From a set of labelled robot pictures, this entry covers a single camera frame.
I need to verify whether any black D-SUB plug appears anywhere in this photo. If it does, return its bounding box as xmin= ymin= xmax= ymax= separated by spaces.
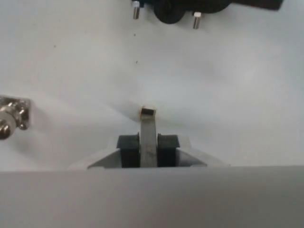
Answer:
xmin=131 ymin=0 xmax=285 ymax=24

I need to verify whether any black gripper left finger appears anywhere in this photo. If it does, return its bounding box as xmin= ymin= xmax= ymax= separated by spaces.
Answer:
xmin=87 ymin=133 xmax=141 ymax=169

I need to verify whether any white task board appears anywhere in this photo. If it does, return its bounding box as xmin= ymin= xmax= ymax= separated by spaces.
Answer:
xmin=0 ymin=0 xmax=304 ymax=172

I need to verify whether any slim metal square peg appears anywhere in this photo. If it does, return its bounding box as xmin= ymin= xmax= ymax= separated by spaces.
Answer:
xmin=139 ymin=111 xmax=159 ymax=168

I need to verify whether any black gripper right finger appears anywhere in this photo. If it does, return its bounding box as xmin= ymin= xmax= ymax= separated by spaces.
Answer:
xmin=156 ymin=133 xmax=207 ymax=169

